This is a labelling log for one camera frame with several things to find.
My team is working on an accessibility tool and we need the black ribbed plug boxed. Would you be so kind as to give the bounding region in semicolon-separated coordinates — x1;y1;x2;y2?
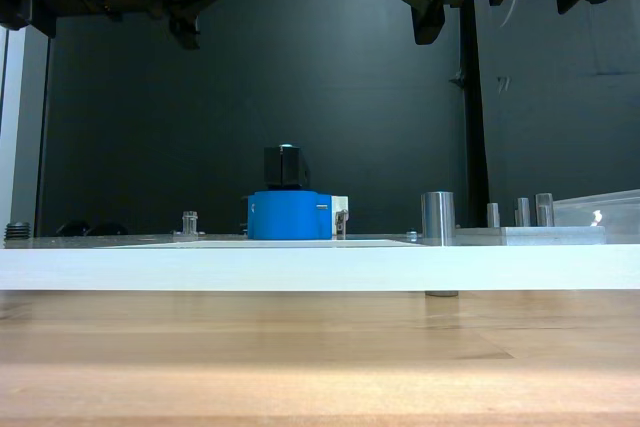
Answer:
3;221;33;240

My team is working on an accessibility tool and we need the clear plastic tub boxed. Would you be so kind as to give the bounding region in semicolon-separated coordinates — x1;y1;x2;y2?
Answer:
552;188;640;247

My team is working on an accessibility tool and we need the black vertical post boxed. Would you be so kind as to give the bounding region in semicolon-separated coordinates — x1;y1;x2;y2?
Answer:
452;0;492;229

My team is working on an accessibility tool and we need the grey metal block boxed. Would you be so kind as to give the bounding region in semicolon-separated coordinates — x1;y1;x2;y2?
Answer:
454;225;607;247

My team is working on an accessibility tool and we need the cream connector housing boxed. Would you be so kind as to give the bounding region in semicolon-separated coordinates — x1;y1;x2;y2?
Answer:
331;195;351;239

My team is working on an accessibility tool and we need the large steel cylinder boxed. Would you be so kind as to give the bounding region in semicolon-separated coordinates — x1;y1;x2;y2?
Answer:
421;190;456;247

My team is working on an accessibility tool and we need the small clear connector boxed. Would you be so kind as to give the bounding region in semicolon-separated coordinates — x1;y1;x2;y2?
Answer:
172;209;207;239

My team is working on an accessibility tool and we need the black connector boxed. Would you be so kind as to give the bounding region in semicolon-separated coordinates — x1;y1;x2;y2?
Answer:
263;144;310;192

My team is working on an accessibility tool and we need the white board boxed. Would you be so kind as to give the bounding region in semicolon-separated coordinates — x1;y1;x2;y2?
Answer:
0;234;640;293

